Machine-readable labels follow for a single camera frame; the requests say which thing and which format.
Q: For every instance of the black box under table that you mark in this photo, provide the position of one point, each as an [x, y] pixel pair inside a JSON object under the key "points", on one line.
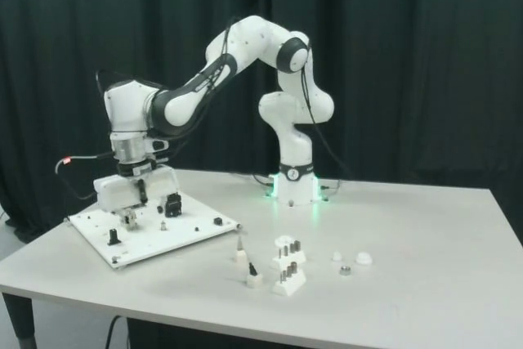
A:
{"points": [[204, 334]]}

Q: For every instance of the white square peg holder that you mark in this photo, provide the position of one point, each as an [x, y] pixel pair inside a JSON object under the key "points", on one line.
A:
{"points": [[288, 261]]}

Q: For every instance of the black curtain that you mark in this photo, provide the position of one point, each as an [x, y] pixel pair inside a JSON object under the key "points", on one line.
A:
{"points": [[408, 38]]}

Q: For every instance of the white small gear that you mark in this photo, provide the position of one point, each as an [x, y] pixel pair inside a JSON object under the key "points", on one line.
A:
{"points": [[337, 256]]}

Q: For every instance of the thick metal round peg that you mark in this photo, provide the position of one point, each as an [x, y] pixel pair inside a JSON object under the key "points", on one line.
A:
{"points": [[295, 270]]}

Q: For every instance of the black D-SUB plug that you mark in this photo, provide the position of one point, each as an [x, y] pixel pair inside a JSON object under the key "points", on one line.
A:
{"points": [[172, 206]]}

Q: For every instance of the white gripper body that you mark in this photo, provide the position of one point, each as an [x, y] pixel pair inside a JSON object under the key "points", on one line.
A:
{"points": [[116, 193]]}

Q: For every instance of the metal bolt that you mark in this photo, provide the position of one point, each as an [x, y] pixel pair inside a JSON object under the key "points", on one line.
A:
{"points": [[345, 271]]}

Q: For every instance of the metal BNC plug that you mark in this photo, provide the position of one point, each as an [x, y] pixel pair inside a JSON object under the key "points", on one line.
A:
{"points": [[164, 226]]}

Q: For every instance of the small white holder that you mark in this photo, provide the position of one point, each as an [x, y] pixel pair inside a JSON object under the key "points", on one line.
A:
{"points": [[254, 281], [240, 258]]}

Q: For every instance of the white medium gear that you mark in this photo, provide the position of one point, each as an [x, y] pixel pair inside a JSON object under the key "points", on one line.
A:
{"points": [[363, 259]]}

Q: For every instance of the white large gear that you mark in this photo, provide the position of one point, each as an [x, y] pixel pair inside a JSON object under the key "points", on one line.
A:
{"points": [[286, 238]]}

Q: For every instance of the medium metal round peg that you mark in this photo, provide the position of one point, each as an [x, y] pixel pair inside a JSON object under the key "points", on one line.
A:
{"points": [[288, 273]]}

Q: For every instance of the small black upright plug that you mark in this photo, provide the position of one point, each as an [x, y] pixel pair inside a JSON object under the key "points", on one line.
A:
{"points": [[113, 236]]}

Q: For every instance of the medium metal square peg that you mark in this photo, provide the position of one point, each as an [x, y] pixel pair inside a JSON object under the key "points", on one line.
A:
{"points": [[292, 249]]}

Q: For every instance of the thick metal square peg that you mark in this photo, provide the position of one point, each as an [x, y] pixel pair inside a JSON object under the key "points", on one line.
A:
{"points": [[298, 247]]}

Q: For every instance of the white round peg holder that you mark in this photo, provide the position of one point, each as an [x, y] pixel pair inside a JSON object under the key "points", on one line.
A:
{"points": [[288, 285]]}

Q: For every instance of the black table leg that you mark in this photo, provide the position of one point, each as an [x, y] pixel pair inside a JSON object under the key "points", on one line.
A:
{"points": [[20, 320]]}

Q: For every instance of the white task board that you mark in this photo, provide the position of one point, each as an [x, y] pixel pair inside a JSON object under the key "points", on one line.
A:
{"points": [[184, 238]]}

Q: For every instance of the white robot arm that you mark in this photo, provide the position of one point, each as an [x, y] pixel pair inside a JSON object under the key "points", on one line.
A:
{"points": [[184, 104]]}

